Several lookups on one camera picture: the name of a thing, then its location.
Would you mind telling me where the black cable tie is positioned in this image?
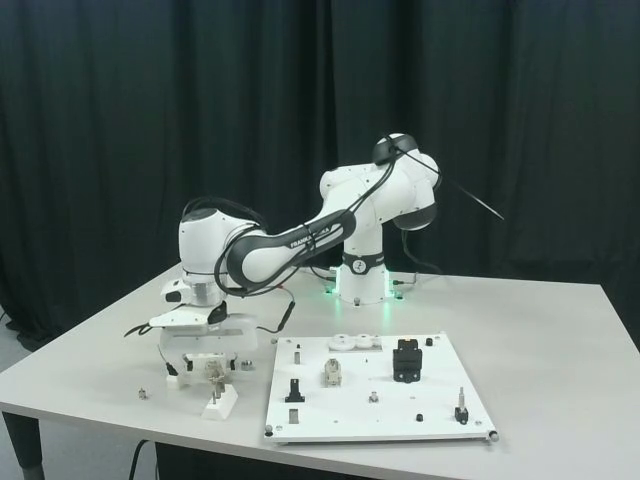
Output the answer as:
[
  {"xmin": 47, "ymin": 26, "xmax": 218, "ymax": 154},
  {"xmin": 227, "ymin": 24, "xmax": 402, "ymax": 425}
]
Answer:
[{"xmin": 399, "ymin": 144, "xmax": 506, "ymax": 221}]

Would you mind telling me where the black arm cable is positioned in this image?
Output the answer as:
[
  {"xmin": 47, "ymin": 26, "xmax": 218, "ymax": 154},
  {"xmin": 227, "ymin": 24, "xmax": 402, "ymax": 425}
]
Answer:
[{"xmin": 213, "ymin": 134, "xmax": 417, "ymax": 302}]

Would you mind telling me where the black plug with metal shaft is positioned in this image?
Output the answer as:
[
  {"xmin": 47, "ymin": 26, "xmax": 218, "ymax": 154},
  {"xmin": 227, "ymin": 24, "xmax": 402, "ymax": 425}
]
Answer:
[{"xmin": 453, "ymin": 386, "xmax": 470, "ymax": 427}]

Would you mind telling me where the small white peg holder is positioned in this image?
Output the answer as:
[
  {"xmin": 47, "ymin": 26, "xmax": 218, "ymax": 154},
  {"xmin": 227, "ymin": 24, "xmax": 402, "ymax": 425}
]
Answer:
[{"xmin": 200, "ymin": 387, "xmax": 238, "ymax": 421}]

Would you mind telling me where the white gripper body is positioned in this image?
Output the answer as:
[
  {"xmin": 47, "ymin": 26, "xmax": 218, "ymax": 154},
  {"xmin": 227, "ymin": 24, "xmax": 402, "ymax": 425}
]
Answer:
[{"xmin": 157, "ymin": 313, "xmax": 262, "ymax": 360}]

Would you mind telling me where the flat white mounting plate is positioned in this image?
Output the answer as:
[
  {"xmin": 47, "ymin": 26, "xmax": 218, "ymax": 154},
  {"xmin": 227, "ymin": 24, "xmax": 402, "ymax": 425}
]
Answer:
[{"xmin": 148, "ymin": 308, "xmax": 224, "ymax": 331}]

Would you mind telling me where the beige waterproof plug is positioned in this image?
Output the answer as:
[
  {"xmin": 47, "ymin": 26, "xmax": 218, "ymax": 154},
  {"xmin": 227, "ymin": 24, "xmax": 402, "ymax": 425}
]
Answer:
[{"xmin": 205, "ymin": 358, "xmax": 228, "ymax": 392}]

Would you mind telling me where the black curtain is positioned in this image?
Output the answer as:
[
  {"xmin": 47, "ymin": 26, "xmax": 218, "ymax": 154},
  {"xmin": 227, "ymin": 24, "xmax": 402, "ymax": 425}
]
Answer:
[{"xmin": 0, "ymin": 0, "xmax": 640, "ymax": 351}]

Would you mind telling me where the white task board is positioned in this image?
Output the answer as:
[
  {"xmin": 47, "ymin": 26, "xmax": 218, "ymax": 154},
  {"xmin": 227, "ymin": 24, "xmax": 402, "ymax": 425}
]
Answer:
[{"xmin": 263, "ymin": 333, "xmax": 497, "ymax": 444}]

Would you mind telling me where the black cable under table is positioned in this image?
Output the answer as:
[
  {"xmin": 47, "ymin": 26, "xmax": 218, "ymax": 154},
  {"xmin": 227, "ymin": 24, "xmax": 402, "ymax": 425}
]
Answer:
[{"xmin": 129, "ymin": 438, "xmax": 152, "ymax": 480}]

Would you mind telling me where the black base cable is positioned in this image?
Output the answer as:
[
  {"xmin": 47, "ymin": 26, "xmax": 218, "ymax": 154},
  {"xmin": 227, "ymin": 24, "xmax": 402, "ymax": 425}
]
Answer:
[{"xmin": 399, "ymin": 227, "xmax": 445, "ymax": 276}]

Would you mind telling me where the black D-SUB plug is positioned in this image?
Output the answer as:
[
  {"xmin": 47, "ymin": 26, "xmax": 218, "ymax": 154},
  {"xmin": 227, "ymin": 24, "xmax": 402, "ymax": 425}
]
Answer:
[{"xmin": 391, "ymin": 338, "xmax": 426, "ymax": 384}]

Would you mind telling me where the dark table leg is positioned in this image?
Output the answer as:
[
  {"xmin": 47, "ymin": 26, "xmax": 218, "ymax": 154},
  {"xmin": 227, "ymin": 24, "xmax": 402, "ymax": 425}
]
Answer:
[{"xmin": 1, "ymin": 410, "xmax": 42, "ymax": 480}]

